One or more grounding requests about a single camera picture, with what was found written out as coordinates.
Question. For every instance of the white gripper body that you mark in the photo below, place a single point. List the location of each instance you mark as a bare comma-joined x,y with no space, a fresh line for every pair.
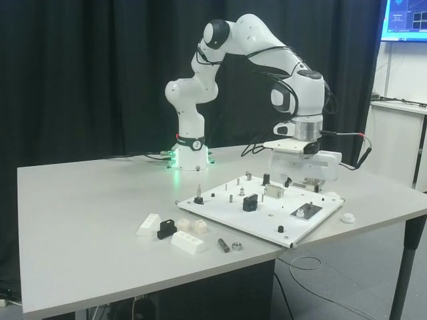
328,163

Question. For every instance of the metal BNC plug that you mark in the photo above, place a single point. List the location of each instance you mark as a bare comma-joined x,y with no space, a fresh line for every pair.
241,192

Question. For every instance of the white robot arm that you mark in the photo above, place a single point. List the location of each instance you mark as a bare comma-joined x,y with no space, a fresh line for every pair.
240,33

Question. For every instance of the white small gear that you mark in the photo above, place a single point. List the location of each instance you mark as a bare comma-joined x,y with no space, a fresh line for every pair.
302,213

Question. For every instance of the black probe rod red tag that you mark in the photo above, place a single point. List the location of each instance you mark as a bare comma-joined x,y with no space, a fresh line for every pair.
364,155

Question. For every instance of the white medium gear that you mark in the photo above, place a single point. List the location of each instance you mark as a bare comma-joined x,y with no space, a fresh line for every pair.
348,218

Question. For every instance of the white task board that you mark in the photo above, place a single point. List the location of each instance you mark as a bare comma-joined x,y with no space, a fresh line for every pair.
267,220

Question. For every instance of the white cabinet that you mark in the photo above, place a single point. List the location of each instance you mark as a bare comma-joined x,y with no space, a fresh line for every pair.
393,143

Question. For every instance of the metal nut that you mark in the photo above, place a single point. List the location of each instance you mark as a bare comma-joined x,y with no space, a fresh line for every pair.
237,246

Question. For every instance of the metal round peg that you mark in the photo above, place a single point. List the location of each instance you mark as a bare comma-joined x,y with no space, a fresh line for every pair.
222,246

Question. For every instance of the small white cube holder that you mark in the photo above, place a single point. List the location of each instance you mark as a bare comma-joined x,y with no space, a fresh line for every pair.
199,227
184,224

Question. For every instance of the white holder with holes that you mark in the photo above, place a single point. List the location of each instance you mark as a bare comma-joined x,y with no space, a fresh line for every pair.
185,243
146,226

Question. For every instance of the black table leg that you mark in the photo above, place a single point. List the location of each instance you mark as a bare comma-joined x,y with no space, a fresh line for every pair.
409,266

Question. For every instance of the black plug with brass face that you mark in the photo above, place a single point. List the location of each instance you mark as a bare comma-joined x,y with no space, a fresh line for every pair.
165,228

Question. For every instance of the black box under table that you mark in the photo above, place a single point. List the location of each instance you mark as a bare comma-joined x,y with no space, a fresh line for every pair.
213,290

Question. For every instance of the blue screen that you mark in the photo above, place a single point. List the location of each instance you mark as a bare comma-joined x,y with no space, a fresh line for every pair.
405,20

